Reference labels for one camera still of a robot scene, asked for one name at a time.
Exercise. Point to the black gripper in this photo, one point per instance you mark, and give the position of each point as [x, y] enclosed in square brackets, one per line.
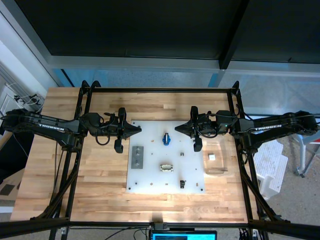
[200, 125]
[121, 130]

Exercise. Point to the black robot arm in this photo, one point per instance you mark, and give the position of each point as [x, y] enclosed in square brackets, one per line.
[265, 128]
[50, 126]

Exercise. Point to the blue connector clamp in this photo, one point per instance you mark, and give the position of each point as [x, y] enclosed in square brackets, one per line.
[166, 139]

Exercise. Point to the small white square connector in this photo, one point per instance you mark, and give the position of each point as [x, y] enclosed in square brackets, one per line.
[211, 157]

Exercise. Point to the beige multi-pin connector housing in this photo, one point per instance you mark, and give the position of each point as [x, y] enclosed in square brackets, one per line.
[166, 168]

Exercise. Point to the white taskboard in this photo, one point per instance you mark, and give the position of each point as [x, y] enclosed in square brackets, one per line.
[155, 175]

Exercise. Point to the grey metal plate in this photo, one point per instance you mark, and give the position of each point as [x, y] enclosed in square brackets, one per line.
[137, 160]

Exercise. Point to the clear plastic tub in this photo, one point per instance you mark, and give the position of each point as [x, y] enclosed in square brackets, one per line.
[217, 167]

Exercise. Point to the white foam packaging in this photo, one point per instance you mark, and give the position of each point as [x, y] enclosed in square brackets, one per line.
[272, 170]

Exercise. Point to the laptop with blue screen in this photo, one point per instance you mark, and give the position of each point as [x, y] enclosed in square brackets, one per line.
[182, 236]

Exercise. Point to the grey metal stand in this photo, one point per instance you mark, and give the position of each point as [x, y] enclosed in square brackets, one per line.
[302, 150]

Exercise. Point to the brown cardboard box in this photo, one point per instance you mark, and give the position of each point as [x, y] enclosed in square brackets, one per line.
[10, 177]

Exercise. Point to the black aluminium table frame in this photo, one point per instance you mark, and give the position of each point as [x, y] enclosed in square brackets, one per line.
[160, 90]

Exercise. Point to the black USB socket mount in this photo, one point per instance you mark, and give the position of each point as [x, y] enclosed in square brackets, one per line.
[182, 184]

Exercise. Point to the black table-level camera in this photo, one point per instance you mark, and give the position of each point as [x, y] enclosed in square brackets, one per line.
[158, 225]

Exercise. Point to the black wall post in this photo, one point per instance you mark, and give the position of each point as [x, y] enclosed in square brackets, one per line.
[233, 37]

